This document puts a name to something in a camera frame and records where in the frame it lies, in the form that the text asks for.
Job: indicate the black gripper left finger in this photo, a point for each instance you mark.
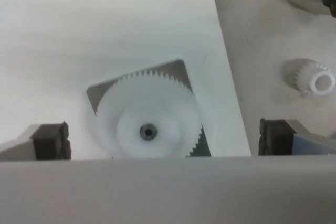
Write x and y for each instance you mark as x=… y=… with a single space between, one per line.
x=50 y=142

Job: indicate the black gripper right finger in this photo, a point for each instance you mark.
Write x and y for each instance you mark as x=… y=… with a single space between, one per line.
x=275 y=140

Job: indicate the white small gear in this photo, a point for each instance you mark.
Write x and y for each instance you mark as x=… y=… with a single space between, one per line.
x=305 y=75

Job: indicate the white large gear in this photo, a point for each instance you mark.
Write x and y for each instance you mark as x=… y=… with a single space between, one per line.
x=157 y=103

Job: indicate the white task board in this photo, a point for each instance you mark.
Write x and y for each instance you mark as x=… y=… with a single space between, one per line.
x=78 y=24

